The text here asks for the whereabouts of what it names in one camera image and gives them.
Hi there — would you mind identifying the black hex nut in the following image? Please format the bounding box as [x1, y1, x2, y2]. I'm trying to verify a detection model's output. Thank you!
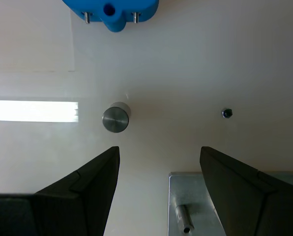
[220, 107, 234, 119]

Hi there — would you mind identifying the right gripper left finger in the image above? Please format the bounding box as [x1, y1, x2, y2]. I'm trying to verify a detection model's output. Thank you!
[0, 146, 121, 236]

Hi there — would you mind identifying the thin metal peg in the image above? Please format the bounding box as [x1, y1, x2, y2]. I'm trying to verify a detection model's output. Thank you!
[174, 204, 195, 235]

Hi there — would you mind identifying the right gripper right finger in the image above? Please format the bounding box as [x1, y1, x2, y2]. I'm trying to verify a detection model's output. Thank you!
[200, 146, 293, 236]

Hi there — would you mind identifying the aluminium plate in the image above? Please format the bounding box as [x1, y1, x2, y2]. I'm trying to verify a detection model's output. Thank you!
[168, 171, 293, 236]

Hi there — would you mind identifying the silver metal cylinder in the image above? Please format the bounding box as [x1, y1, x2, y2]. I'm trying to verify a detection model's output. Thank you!
[102, 101, 132, 134]

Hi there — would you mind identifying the blue round mount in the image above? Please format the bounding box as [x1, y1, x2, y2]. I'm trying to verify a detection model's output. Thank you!
[62, 0, 160, 33]

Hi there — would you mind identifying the white board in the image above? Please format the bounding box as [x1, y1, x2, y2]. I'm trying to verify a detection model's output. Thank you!
[0, 0, 293, 236]

